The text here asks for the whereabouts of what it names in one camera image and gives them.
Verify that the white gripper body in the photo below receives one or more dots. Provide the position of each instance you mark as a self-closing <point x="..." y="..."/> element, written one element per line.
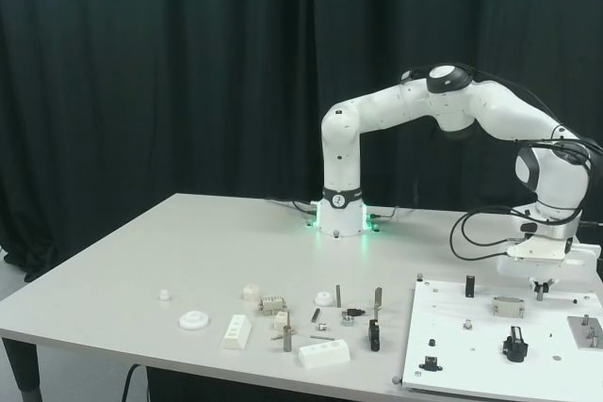
<point x="581" y="261"/>

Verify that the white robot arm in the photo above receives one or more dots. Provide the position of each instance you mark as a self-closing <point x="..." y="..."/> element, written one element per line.
<point x="339" y="157"/>

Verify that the dark metal square peg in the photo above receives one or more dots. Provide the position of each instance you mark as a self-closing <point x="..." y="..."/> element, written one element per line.
<point x="337" y="296"/>

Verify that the short metal peg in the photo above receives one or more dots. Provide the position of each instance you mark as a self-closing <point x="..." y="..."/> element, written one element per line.
<point x="315" y="315"/>

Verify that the white holder with round holes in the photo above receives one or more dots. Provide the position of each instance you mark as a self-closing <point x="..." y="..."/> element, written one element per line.
<point x="323" y="355"/>

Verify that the thick metal round peg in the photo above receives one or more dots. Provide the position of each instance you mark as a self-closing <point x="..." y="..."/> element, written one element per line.
<point x="286" y="340"/>

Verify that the small white peg holder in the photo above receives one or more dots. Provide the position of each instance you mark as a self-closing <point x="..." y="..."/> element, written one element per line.
<point x="252" y="292"/>

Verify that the white flat wrist plate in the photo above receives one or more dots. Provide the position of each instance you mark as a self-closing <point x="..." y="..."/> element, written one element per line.
<point x="537" y="250"/>

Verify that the white task board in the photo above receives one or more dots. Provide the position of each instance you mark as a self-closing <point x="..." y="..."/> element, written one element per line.
<point x="452" y="326"/>

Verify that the small black plug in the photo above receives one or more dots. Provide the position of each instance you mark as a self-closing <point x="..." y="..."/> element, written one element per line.
<point x="352" y="311"/>

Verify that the white medium gear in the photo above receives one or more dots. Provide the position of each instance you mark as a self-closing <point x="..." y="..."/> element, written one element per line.
<point x="324" y="299"/>

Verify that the small metal BNC plug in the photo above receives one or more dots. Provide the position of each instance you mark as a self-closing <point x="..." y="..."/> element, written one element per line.
<point x="321" y="327"/>

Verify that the thin metal rod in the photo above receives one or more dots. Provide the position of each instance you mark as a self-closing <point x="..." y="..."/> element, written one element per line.
<point x="322" y="337"/>

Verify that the white cube holder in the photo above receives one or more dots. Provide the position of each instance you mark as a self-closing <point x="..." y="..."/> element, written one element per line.
<point x="281" y="321"/>

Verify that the grey D-SUB plug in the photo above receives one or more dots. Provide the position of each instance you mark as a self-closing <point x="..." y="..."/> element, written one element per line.
<point x="272" y="304"/>

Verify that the white holder with rectangular holes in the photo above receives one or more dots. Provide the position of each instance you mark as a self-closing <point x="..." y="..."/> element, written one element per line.
<point x="236" y="333"/>

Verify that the white large gear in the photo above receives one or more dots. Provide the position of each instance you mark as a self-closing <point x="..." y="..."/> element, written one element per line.
<point x="193" y="321"/>

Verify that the white small gear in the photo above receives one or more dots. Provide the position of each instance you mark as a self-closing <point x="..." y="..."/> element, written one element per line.
<point x="164" y="296"/>

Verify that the black curtain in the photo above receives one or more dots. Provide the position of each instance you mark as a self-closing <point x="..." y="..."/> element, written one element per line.
<point x="141" y="68"/>

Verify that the black table leg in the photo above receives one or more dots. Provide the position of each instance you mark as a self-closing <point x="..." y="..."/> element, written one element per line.
<point x="21" y="369"/>

